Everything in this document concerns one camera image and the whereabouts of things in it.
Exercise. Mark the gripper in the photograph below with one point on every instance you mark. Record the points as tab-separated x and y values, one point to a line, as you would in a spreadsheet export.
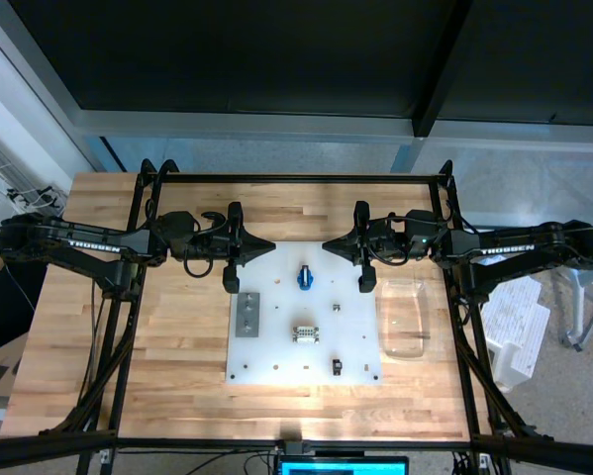
380	246
217	246

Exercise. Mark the beige HAN10E connector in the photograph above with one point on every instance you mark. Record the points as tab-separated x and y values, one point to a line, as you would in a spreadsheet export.
306	331

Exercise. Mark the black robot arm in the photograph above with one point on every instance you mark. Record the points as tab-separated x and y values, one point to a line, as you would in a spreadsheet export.
506	251
93	242

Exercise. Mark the blue clamp connector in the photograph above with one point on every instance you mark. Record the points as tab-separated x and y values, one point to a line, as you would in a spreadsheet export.
304	279

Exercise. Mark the black connector housing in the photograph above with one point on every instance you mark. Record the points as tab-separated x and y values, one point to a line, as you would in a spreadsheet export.
337	366

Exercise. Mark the grey metal plate with pegs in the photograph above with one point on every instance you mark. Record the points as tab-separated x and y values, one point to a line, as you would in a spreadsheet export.
240	316

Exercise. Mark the clear plastic tub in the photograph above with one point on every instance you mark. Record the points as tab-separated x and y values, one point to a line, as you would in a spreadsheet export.
400	316

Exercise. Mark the white board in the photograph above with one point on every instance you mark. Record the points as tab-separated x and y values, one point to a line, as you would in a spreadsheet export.
276	356

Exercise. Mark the white foam block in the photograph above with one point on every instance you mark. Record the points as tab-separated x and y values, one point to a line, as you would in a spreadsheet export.
516	326

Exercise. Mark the blue laptop screen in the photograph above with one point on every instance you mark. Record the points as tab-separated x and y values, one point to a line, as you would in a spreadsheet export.
340	467

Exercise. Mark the grey metal stand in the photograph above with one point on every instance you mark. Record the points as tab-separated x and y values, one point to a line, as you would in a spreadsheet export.
576	307

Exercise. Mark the cardboard box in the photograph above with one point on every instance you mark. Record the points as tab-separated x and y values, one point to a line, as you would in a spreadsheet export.
4	353

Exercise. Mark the black frame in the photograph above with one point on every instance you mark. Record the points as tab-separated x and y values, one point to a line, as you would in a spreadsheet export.
296	176

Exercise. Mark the black table camera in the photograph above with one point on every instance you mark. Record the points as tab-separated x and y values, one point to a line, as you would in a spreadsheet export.
293	445

